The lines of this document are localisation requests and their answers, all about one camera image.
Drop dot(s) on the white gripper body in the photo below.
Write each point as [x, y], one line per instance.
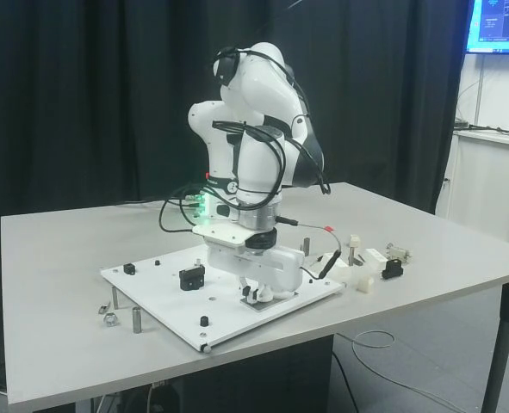
[275, 264]

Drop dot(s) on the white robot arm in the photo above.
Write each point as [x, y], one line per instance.
[258, 168]

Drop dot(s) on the white large gear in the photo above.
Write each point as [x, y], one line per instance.
[287, 294]

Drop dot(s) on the metal square peg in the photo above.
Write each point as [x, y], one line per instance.
[307, 246]

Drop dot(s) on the black round knob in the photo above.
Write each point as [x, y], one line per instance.
[203, 322]

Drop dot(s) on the black D-SUB plug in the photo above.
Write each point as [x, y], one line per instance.
[192, 279]
[392, 270]

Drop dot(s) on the white peg holder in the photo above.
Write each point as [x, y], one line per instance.
[344, 270]
[374, 258]

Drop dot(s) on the white ribbed cap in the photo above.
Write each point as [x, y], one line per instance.
[355, 241]

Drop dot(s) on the white task board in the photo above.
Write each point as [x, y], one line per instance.
[163, 310]

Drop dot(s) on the white plastic block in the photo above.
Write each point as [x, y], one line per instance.
[365, 285]

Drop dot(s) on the large metal round peg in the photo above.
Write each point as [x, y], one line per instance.
[136, 320]

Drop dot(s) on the small black block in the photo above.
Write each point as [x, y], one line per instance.
[129, 269]

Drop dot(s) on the metal D-SUB connector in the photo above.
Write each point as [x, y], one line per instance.
[400, 253]

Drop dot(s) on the metal hex bolt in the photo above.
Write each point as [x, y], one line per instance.
[109, 321]

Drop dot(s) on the small metal plug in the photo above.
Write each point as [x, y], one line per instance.
[103, 309]

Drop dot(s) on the white cabinet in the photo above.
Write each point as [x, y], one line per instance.
[482, 180]

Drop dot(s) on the dark table leg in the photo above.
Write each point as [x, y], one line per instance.
[501, 344]

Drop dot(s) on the black curtain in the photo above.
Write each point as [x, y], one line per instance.
[86, 107]

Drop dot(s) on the blue screen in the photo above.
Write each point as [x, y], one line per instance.
[499, 26]

